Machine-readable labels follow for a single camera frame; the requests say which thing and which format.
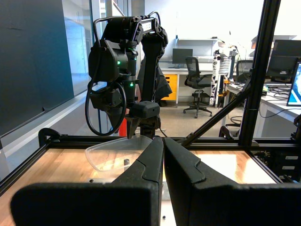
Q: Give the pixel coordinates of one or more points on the clear plastic tub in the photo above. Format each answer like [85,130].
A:
[105,153]

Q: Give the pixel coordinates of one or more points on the black computer monitor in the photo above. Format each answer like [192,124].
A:
[182,56]

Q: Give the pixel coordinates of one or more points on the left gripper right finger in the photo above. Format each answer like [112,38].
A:
[235,207]

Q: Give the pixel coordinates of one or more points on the large steel cylinder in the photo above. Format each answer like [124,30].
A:
[126,162]

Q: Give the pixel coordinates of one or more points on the black aluminium frame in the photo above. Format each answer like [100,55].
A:
[258,70]

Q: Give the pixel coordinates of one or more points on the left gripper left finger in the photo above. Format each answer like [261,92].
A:
[94,204]

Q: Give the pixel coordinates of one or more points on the large black monitor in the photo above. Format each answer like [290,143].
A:
[282,61]

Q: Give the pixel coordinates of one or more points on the lit blue screen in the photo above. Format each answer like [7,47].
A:
[296,87]

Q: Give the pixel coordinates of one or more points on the yellow drawer cabinet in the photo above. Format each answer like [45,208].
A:
[172,86]

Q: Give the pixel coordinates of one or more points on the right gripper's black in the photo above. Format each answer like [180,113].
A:
[145,109]

